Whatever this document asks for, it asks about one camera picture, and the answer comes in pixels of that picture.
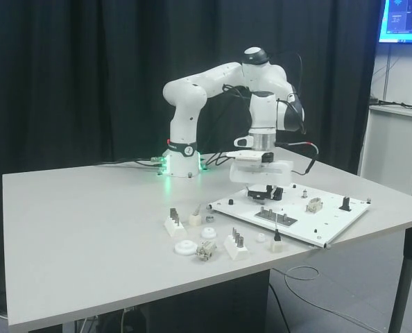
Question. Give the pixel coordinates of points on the dark grey table leg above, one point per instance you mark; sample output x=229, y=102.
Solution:
x=405, y=277

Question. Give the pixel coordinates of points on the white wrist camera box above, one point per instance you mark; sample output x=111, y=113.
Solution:
x=251, y=156

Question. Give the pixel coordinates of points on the black curtain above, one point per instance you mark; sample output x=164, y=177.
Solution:
x=88, y=69

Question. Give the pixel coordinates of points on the white small gear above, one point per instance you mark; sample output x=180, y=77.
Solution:
x=260, y=237

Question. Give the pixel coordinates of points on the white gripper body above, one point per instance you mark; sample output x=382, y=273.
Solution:
x=261, y=177

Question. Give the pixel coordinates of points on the metal rectangular plug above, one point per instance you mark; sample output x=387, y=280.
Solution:
x=204, y=250

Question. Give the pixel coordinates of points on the blue monitor screen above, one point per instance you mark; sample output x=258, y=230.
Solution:
x=405, y=21

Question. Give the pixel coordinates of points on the white holder for round pegs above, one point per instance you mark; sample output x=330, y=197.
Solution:
x=236, y=251

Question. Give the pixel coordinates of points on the white cabinet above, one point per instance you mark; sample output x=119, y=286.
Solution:
x=393, y=152

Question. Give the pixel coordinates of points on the white task board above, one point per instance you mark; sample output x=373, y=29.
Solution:
x=331, y=222

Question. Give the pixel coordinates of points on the metal bolt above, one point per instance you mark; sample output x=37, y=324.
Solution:
x=196, y=209

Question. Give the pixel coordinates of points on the white holder for square pegs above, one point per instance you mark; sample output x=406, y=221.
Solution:
x=174, y=227

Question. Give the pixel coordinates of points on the white large gear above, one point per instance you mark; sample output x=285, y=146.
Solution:
x=184, y=247

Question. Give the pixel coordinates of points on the white medium gear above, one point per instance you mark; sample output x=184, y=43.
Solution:
x=207, y=233

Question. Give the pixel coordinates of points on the black D-SUB plug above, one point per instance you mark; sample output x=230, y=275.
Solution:
x=269, y=191

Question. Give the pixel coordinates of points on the small metal nut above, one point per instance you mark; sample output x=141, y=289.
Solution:
x=208, y=219

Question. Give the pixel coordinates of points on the small white holder with bolt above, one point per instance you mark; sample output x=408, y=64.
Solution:
x=194, y=221

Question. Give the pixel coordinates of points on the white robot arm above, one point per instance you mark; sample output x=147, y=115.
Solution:
x=185, y=111

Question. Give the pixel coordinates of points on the small white plug holder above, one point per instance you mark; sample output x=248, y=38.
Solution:
x=276, y=246

